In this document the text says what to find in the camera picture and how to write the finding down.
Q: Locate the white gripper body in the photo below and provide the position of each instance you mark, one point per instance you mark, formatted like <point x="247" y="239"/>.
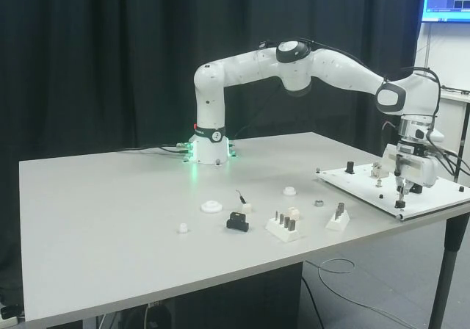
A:
<point x="418" y="173"/>

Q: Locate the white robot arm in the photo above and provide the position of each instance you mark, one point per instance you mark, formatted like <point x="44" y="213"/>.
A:
<point x="253" y="64"/>

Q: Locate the grey waterproof plug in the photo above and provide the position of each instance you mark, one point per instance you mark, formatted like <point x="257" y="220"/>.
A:
<point x="378" y="170"/>

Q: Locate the white task board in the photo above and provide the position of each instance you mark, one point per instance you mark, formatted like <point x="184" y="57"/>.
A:
<point x="433" y="206"/>

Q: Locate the large metal round peg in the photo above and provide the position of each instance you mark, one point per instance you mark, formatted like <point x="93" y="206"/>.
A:
<point x="343" y="209"/>

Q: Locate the white cabinet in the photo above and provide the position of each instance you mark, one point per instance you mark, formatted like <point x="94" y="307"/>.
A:
<point x="463" y="123"/>

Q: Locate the white round peg holder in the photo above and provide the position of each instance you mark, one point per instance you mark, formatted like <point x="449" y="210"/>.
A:
<point x="336" y="224"/>

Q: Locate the metal bolt nut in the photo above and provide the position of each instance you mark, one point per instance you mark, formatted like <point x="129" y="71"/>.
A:
<point x="318" y="203"/>

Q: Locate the black table leg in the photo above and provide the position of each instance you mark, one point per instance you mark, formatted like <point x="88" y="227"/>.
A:
<point x="446" y="270"/>

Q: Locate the white cube plug holder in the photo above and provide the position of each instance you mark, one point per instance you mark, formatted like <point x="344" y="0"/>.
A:
<point x="293" y="213"/>

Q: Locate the white medium gear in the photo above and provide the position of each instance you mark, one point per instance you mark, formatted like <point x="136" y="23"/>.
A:
<point x="289" y="191"/>

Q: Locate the large metal square peg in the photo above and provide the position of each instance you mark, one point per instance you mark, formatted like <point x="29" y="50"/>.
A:
<point x="291" y="224"/>

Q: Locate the medium metal square peg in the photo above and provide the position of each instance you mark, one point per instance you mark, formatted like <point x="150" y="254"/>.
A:
<point x="282" y="219"/>

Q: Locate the white square peg holder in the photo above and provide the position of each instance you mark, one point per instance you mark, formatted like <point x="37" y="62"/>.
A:
<point x="279" y="233"/>

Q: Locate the small white plug holder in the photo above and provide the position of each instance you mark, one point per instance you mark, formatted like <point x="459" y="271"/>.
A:
<point x="247" y="208"/>

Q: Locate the black USB plug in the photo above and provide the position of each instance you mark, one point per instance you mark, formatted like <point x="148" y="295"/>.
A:
<point x="242" y="199"/>

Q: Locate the black D-SUB plug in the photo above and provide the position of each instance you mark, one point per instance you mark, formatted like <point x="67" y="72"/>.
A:
<point x="238" y="222"/>

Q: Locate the white large gear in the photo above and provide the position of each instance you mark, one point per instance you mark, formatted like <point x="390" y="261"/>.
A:
<point x="212" y="207"/>

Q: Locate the white small gear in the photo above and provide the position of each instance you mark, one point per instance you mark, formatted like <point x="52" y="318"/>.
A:
<point x="182" y="228"/>

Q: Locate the black curtain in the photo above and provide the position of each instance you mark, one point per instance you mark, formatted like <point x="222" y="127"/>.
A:
<point x="110" y="68"/>

